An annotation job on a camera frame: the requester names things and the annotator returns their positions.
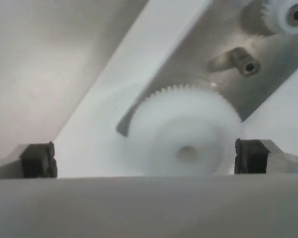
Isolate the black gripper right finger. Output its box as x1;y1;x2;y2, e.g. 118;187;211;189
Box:
234;137;298;175

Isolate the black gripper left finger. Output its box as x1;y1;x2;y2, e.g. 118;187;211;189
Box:
0;140;58;179

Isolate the white large gear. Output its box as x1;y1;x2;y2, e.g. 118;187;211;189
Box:
125;83;243;177

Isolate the white small gear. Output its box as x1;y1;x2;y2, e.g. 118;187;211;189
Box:
260;0;298;34

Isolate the white task board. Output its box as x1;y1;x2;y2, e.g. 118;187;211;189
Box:
53;0;298;178

